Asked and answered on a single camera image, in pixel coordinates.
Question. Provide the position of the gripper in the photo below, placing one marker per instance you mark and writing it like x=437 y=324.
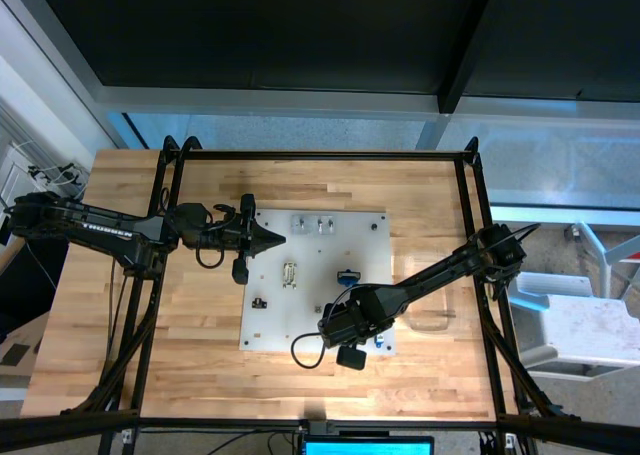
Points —
x=246 y=235
x=351 y=358

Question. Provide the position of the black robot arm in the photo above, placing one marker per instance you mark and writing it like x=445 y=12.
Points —
x=107 y=230
x=435 y=275

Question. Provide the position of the small blue white connector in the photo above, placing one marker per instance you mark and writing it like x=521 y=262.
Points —
x=380 y=343

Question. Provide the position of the aluminium block with studs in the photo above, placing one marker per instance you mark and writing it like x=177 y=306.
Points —
x=313 y=225

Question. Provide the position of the black clamp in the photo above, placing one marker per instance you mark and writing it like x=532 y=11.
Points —
x=259 y=303

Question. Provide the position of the white board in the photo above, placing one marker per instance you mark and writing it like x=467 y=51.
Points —
x=280 y=325

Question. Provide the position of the blue socket with black plug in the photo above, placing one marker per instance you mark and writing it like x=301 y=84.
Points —
x=348 y=276

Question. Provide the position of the clear plastic tub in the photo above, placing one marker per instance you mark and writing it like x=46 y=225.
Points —
x=430 y=325

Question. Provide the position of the blue lit screen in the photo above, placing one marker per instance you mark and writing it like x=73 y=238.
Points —
x=365 y=447

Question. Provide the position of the white step stool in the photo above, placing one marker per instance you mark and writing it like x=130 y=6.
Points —
x=585 y=325

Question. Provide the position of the cardboard box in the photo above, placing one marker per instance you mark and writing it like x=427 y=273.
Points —
x=35 y=335

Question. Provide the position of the black table-level camera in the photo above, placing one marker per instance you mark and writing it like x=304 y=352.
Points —
x=320 y=426

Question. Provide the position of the black metal frame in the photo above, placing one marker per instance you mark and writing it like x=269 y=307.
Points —
x=320 y=156

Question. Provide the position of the grey tubular chair frame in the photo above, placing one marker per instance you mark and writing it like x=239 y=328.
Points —
x=607 y=267

